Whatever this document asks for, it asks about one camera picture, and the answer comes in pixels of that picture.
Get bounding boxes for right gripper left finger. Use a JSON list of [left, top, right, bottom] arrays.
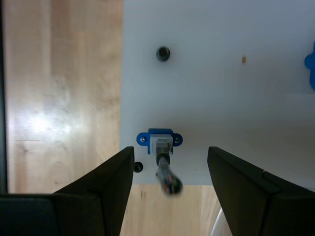
[[53, 147, 135, 236]]

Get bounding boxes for blue D-sub connector mount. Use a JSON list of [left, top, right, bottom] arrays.
[[304, 40, 315, 92]]

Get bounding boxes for grey RJ45 connector with cable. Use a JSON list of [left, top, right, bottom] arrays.
[[154, 138, 184, 196]]

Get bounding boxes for black table frame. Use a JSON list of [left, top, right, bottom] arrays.
[[0, 0, 8, 195]]

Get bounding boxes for white task board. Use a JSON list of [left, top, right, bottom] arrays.
[[119, 0, 315, 187]]

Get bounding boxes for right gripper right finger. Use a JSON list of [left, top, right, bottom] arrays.
[[208, 147, 313, 236]]

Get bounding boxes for black threaded screw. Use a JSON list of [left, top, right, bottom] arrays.
[[156, 46, 171, 63]]

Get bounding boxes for blue RJ45 socket mount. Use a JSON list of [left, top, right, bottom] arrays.
[[136, 127, 184, 155]]

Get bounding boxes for clear plastic tub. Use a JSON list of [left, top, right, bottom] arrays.
[[210, 207, 225, 236]]

